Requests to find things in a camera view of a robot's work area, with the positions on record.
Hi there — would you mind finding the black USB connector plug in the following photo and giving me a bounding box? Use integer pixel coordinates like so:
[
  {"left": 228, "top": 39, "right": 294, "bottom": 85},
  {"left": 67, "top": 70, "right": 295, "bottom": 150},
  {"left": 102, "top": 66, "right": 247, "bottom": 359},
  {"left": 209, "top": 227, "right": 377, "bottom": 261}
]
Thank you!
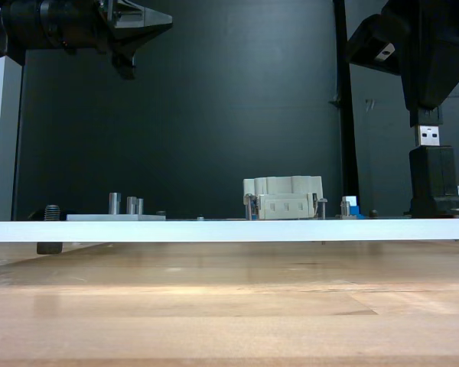
[{"left": 409, "top": 106, "right": 444, "bottom": 148}]

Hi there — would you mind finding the black USB socket housing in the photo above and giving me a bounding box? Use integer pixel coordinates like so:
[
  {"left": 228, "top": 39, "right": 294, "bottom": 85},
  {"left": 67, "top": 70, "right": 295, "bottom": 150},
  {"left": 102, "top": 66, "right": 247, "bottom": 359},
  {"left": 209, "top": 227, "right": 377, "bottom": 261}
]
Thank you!
[{"left": 403, "top": 145, "right": 459, "bottom": 219}]

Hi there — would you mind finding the small blue white connector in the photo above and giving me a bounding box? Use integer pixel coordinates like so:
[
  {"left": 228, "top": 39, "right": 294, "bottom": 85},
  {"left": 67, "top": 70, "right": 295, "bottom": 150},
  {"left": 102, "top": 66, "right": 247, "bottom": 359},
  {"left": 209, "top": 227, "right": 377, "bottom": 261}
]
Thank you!
[{"left": 340, "top": 195, "right": 363, "bottom": 219}]

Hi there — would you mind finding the beige multi-pin connector housing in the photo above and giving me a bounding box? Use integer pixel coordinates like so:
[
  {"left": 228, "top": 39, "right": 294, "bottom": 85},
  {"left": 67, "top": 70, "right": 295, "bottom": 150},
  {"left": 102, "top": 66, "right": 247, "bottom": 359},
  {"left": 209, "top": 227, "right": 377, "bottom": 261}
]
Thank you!
[{"left": 243, "top": 174, "right": 329, "bottom": 222}]

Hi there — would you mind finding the grey metal plate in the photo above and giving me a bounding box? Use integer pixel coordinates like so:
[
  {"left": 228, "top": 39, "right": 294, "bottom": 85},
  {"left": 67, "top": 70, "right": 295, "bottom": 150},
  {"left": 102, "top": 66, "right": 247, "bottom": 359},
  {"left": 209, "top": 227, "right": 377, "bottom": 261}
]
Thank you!
[{"left": 66, "top": 213, "right": 166, "bottom": 222}]

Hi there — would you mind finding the black knurled screw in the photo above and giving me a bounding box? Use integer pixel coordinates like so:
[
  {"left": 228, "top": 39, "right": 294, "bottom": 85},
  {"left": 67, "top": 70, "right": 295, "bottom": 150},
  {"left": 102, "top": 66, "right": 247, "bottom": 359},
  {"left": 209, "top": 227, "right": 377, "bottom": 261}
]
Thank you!
[{"left": 36, "top": 204, "right": 64, "bottom": 256}]

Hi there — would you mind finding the white task board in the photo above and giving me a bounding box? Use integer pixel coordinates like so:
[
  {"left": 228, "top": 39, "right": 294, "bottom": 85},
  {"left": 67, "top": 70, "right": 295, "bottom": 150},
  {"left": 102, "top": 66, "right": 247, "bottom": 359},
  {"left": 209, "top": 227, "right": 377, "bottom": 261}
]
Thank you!
[{"left": 0, "top": 218, "right": 459, "bottom": 244}]

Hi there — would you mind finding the black wall pillar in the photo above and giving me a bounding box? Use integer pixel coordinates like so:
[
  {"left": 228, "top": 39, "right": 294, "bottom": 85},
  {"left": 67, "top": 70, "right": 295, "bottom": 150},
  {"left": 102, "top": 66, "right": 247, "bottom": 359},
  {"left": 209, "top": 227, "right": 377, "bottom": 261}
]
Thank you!
[{"left": 331, "top": 0, "right": 360, "bottom": 221}]

